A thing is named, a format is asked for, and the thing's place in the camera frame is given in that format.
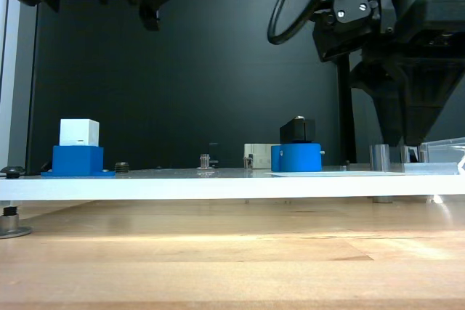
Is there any metal cylinder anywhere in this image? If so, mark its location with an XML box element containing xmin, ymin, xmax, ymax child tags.
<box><xmin>369</xmin><ymin>144</ymin><xmax>391</xmax><ymax>173</ymax></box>

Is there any white taskboard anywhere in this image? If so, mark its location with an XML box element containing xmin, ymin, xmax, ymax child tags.
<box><xmin>0</xmin><ymin>167</ymin><xmax>465</xmax><ymax>202</ymax></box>

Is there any clear plastic tub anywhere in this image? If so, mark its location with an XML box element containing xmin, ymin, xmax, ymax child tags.
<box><xmin>403</xmin><ymin>137</ymin><xmax>465</xmax><ymax>176</ymax></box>

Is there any blue round clamp holder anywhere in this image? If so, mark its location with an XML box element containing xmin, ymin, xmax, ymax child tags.
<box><xmin>271</xmin><ymin>115</ymin><xmax>326</xmax><ymax>173</ymax></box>

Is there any beige connector housing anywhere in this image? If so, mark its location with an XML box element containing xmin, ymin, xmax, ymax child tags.
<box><xmin>243</xmin><ymin>143</ymin><xmax>273</xmax><ymax>170</ymax></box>

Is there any small metal connector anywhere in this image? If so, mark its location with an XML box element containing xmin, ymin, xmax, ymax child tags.
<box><xmin>197</xmin><ymin>153</ymin><xmax>214</xmax><ymax>177</ymax></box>

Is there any black corner screw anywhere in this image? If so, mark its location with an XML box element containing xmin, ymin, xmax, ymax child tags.
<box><xmin>0</xmin><ymin>166</ymin><xmax>25</xmax><ymax>179</ymax></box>

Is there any metal standoff foot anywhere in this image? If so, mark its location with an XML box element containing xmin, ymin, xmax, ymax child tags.
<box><xmin>0</xmin><ymin>206</ymin><xmax>33</xmax><ymax>239</ymax></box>

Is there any black aluminium frame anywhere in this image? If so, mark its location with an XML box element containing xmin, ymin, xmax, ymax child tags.
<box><xmin>336</xmin><ymin>50</ymin><xmax>359</xmax><ymax>165</ymax></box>

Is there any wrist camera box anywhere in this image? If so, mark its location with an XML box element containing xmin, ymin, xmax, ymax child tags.
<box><xmin>312</xmin><ymin>0</ymin><xmax>375</xmax><ymax>64</ymax></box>

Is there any black cable loop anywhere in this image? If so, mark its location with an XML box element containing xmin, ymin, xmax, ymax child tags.
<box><xmin>267</xmin><ymin>0</ymin><xmax>344</xmax><ymax>46</ymax></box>

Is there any blue mount with white cube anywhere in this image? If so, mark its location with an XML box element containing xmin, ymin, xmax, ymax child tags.
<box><xmin>41</xmin><ymin>118</ymin><xmax>116</xmax><ymax>178</ymax></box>

